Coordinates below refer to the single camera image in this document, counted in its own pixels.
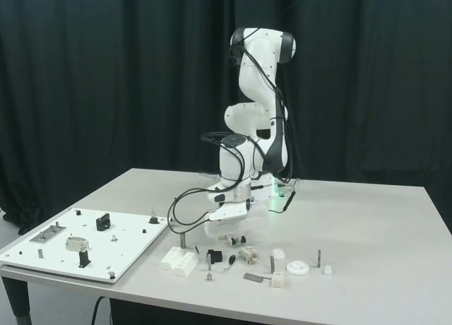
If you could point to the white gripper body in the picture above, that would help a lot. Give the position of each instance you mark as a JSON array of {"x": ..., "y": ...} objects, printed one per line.
[{"x": 236, "y": 224}]

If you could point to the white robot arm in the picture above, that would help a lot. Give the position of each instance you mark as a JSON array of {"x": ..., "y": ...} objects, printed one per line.
[{"x": 257, "y": 77}]

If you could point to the beige waterproof plug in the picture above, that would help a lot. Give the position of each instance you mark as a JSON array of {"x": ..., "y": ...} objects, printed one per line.
[{"x": 249, "y": 255}]

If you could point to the black USB plug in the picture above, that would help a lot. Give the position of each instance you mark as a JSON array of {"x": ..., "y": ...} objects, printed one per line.
[{"x": 231, "y": 259}]

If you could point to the black D-SUB plug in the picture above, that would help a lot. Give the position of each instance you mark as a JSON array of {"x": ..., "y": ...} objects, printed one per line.
[{"x": 216, "y": 256}]

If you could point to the dark metal square peg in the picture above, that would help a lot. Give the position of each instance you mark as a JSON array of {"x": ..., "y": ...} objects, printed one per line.
[{"x": 272, "y": 264}]

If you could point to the white medium gear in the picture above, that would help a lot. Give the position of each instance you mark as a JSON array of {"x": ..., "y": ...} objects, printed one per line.
[{"x": 278, "y": 254}]

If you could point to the flat grey metal plate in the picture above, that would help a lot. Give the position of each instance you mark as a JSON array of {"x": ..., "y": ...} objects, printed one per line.
[{"x": 253, "y": 277}]

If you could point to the thick metal round peg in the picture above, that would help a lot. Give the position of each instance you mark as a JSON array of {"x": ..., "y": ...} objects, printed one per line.
[{"x": 183, "y": 240}]

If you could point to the white cube peg holder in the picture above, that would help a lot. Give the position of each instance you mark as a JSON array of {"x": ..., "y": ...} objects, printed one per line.
[{"x": 278, "y": 279}]

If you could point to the white stepped peg holder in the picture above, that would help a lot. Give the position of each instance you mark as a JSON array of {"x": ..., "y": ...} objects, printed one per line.
[{"x": 178, "y": 263}]

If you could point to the white large gear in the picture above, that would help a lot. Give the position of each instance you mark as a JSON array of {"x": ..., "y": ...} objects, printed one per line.
[{"x": 298, "y": 268}]

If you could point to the slim metal round peg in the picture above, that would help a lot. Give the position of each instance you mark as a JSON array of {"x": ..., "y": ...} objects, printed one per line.
[{"x": 319, "y": 259}]

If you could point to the white small gear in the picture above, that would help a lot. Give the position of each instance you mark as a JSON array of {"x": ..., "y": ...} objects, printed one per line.
[{"x": 328, "y": 270}]

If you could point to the white task board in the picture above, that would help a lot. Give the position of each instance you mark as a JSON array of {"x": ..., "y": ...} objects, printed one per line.
[{"x": 88, "y": 247}]

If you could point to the black curtain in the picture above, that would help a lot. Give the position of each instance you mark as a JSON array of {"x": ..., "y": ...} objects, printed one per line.
[{"x": 106, "y": 74}]

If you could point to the grey table leg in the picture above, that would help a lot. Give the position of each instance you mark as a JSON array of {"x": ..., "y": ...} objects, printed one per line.
[{"x": 16, "y": 300}]

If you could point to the small white camera box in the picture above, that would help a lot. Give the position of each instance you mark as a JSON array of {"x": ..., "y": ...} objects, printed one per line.
[{"x": 216, "y": 197}]

